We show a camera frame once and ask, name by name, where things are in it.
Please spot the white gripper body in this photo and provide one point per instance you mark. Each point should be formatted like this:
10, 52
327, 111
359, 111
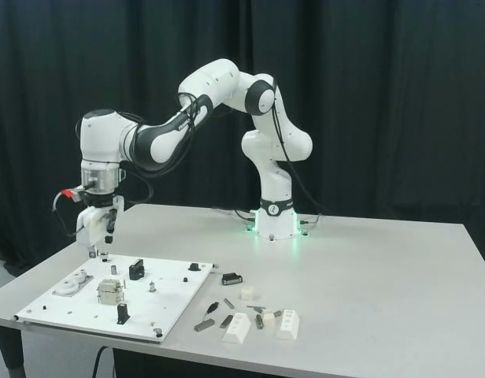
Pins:
92, 224

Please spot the grey waterproof plug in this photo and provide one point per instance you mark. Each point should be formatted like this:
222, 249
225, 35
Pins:
108, 292

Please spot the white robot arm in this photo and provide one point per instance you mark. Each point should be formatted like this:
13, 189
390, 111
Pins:
226, 78

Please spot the white medium gear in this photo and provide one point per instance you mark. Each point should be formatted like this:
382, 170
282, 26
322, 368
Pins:
82, 275

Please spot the white large gear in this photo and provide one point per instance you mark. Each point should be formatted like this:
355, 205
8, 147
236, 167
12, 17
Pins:
68, 288

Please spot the metal BNC plug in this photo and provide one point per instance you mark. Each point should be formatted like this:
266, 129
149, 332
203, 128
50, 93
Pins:
152, 286

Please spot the white task board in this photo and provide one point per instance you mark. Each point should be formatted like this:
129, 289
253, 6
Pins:
164, 299

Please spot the black USB plug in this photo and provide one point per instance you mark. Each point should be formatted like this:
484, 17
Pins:
213, 308

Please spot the black table leg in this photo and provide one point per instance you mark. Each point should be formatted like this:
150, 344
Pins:
10, 350

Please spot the black D-SUB plug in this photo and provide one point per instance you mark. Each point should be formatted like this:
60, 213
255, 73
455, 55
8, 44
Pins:
232, 279

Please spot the slim metal peg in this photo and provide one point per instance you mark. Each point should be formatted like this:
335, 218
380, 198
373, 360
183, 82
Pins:
228, 303

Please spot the small white cube holder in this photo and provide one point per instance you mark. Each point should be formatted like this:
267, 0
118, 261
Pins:
247, 294

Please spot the white peg holder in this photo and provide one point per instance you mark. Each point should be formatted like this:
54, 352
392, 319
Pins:
235, 328
287, 325

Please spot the thin metal rod peg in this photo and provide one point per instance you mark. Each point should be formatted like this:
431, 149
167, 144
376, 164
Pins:
255, 307

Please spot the black curtain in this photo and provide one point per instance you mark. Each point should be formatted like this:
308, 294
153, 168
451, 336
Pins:
49, 59

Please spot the dark round metal peg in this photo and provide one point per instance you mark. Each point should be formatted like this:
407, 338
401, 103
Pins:
259, 321

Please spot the small white block holder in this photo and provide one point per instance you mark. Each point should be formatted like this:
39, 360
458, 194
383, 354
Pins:
268, 319

